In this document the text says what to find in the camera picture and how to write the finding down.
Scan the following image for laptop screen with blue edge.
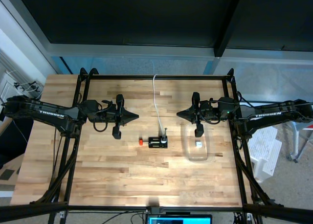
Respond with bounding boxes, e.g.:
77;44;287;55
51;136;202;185
146;214;213;224

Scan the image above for black aluminium frame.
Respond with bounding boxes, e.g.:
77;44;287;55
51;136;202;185
0;67;313;224

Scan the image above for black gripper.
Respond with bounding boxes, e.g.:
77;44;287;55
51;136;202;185
176;91;218;138
104;94;139;140

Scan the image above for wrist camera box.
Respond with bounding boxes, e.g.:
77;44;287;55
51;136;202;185
218;96;239;119
78;99;101;121

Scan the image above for white power cord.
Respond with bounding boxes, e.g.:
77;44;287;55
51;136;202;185
152;73;165;136

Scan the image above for clear plastic tub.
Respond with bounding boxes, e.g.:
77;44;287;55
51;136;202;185
180;123;214;164

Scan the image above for black and white cable bundle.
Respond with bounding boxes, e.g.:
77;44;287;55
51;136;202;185
13;81;41;92

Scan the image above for black table-level camera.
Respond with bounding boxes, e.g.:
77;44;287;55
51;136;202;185
146;204;164;214

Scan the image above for grey metal stand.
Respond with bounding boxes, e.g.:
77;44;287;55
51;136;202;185
283;122;313;163

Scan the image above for black foam pad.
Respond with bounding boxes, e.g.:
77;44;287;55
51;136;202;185
0;169;14;181

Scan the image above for black vise with red knob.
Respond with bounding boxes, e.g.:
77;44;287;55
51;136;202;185
138;135;169;149

